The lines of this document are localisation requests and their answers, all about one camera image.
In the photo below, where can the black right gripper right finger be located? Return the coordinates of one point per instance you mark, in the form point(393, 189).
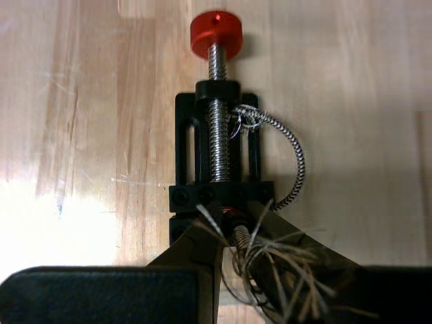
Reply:
point(388, 297)

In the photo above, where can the black clamp with red knob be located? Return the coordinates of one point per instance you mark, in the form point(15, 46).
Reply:
point(219, 152)

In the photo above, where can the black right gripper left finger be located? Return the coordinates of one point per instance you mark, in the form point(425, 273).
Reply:
point(101, 297)

